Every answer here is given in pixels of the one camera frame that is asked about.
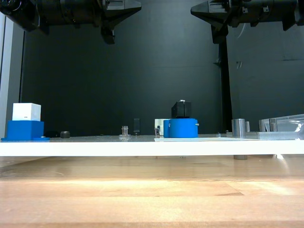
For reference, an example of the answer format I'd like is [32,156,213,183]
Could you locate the silver metal cylinder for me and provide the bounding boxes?
[232,118,247,160]

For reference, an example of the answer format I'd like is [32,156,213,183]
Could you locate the black D-sub connector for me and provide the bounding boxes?
[171,99,192,119]

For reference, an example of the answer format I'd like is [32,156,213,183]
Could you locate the white cube connector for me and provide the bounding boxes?
[12,102,42,122]

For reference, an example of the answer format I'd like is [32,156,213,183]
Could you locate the white connector housing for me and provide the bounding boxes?
[154,118,171,139]

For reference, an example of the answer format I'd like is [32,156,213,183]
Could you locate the small silver fitting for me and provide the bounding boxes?
[119,125,132,140]

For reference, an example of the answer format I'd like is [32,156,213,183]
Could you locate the clear plastic tub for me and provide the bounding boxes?
[258,114,304,143]

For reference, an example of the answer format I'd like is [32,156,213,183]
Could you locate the grey metal block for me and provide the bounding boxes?
[226,131,304,141]

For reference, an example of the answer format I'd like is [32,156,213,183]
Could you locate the white task board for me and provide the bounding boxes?
[0,133,304,157]

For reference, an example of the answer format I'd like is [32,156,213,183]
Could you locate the black vertical post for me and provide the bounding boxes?
[213,26,235,133]

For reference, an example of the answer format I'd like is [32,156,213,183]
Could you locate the grey metal partition frame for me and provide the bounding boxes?
[0,13,25,141]

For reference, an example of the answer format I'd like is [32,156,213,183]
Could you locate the small black upright bracket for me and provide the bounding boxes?
[133,118,141,136]

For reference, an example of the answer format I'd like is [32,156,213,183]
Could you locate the blue round mount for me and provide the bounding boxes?
[163,118,200,139]

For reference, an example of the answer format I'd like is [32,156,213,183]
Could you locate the blue square mount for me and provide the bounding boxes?
[1,120,51,142]

